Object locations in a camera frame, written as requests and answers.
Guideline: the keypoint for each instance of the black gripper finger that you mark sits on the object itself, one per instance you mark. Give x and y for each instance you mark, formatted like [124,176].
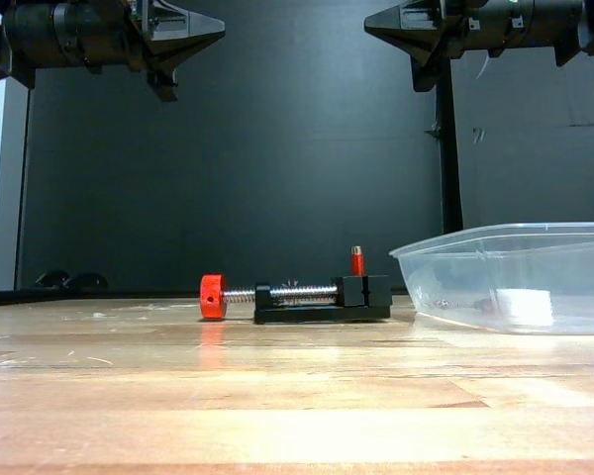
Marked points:
[188,29]
[411,29]

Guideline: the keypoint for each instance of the red RCA connector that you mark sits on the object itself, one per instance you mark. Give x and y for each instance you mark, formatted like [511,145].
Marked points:
[487,306]

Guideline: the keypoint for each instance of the clear plastic tub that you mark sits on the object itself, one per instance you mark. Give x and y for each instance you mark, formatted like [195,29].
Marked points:
[475,267]

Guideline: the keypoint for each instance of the black clamp with red knob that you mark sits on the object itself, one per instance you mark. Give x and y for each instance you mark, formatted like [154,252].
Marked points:
[366,297]

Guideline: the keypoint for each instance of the white rectangular block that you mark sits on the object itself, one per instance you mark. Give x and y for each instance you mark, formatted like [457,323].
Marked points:
[524,307]

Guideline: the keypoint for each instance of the black aluminium frame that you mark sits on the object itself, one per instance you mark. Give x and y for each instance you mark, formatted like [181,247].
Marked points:
[450,173]

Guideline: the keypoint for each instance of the black rounded frame bracket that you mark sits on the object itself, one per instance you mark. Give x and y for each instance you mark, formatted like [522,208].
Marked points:
[52,278]
[86,281]

